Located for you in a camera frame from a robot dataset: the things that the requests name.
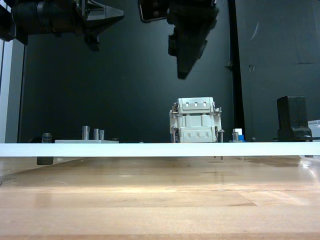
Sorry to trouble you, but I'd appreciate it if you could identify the beige connector top half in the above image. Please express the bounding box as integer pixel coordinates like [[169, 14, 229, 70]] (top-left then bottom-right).
[[175, 97, 217, 118]]

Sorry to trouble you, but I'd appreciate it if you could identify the beige many-pin connector base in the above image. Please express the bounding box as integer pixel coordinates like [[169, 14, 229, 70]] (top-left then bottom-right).
[[169, 106, 225, 144]]

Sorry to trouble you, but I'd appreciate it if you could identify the clear plastic container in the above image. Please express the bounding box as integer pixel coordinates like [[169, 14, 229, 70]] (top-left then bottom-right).
[[305, 119, 320, 139]]

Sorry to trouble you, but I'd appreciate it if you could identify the small pale fitting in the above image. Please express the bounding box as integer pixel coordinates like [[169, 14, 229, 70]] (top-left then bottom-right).
[[232, 128, 243, 143]]

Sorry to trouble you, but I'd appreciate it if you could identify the white task board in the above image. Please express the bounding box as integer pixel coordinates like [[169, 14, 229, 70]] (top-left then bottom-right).
[[0, 142, 320, 166]]

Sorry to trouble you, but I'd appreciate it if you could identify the grey metal plate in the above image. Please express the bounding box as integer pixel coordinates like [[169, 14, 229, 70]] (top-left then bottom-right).
[[54, 139, 120, 144]]

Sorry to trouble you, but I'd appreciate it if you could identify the black block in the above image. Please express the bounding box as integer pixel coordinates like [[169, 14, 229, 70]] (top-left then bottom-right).
[[272, 95, 314, 142]]

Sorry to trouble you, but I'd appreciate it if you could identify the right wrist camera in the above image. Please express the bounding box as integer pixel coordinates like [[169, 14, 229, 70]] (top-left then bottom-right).
[[138, 0, 169, 24]]

